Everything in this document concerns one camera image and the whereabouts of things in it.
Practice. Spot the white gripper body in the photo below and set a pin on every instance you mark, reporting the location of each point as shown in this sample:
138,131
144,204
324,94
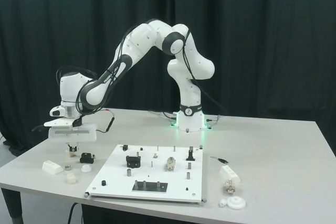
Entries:
72,133

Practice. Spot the metal BNC plug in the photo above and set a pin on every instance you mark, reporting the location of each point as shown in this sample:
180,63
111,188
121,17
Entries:
67,168

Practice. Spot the small cream holder block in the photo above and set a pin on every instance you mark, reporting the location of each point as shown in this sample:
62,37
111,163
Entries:
71,154
70,178

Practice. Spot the black D-SUB plug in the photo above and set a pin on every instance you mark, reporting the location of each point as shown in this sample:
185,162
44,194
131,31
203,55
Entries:
86,157

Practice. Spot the flat white mounting plate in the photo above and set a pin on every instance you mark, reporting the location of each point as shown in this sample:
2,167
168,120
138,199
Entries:
59,122

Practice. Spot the white small gear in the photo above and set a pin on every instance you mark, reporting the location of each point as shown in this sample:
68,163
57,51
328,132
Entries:
85,168
222,203

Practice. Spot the white holder with holes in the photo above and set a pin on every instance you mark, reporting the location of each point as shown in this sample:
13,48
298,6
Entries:
52,167
230,174

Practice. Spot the white task board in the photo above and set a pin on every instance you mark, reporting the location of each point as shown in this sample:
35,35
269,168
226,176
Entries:
147,182

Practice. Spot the dark table leg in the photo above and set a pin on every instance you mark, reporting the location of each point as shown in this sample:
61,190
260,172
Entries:
11,205

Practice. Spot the black curtain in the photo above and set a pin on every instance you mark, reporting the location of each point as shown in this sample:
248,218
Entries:
52,24

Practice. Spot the white large gear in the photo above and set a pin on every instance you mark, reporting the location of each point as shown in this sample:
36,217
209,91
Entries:
236,203

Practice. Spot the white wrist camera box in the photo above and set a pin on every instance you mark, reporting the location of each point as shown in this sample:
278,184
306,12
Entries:
56,111

